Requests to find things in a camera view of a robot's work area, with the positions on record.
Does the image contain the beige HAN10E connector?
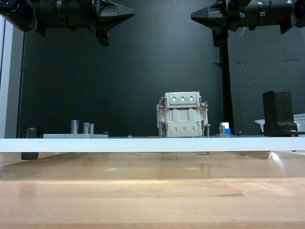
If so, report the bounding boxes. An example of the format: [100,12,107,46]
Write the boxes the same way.
[156,91,209,112]

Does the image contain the beige hub connector base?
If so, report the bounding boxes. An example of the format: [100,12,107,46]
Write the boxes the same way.
[156,108,212,138]

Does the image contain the small blue white connector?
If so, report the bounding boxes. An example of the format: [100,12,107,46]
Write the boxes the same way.
[218,122,232,137]

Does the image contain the black socket housing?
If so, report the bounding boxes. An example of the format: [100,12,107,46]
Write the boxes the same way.
[262,90,300,137]

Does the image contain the grey metal plate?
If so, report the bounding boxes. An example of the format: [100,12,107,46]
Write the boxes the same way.
[42,133,110,139]

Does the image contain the clear plastic tub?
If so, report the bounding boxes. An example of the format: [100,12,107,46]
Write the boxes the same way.
[254,114,305,134]

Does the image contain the white mounting board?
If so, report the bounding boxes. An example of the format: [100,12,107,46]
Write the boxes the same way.
[0,137,305,153]

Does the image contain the black threaded screw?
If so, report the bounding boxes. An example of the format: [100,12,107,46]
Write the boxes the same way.
[26,127,39,139]

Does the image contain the black board foot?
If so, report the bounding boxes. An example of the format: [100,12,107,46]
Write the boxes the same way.
[21,152,39,161]

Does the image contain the black metal frame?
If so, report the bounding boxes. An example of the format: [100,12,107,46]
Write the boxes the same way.
[214,45,234,135]

